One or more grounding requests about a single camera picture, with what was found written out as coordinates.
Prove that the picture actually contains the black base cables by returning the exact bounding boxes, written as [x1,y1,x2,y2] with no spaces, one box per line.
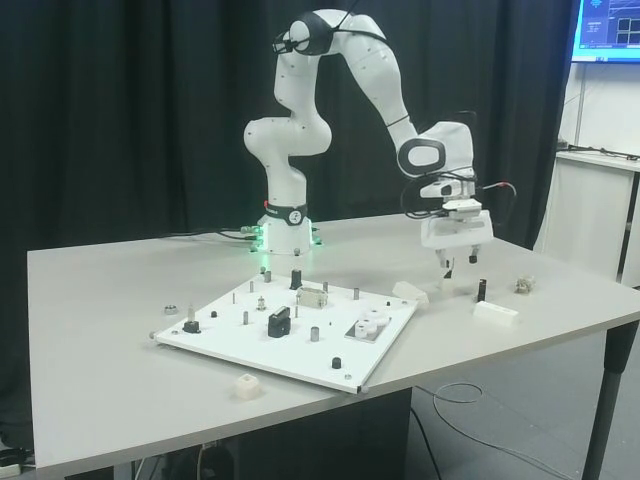
[169,226,264,246]

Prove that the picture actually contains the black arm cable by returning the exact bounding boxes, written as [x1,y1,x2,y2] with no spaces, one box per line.
[272,0,401,126]

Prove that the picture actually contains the white cabinet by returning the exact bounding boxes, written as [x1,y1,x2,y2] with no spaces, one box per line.
[531,144,640,290]

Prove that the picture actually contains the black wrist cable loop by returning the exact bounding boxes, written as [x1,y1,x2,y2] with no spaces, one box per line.
[402,172,484,220]

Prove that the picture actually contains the dark table leg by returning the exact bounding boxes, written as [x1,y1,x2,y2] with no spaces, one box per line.
[596,318,640,480]

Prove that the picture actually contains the white task board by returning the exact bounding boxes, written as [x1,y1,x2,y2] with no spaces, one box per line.
[152,280,421,395]

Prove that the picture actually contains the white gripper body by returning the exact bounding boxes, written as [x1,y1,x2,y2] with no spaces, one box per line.
[419,209,496,250]

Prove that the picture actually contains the white holder with holes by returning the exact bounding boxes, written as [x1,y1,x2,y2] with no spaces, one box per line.
[391,280,432,305]
[472,299,520,328]

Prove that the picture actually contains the white cube holder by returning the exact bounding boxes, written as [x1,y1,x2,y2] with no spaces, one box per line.
[233,373,259,402]

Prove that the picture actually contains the white power strip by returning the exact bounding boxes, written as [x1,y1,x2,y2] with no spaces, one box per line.
[0,449,34,477]

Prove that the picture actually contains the grey floor cable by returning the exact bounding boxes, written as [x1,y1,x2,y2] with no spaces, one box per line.
[409,381,601,480]

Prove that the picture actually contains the black equipment box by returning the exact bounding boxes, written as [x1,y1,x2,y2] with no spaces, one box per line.
[117,385,414,480]

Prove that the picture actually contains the blue screen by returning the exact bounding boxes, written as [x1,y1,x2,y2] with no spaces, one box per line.
[569,0,640,65]

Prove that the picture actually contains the black curtains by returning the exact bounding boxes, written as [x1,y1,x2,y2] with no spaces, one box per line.
[0,0,585,351]

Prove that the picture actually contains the black floor cable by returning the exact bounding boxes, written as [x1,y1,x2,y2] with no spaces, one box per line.
[410,407,454,480]

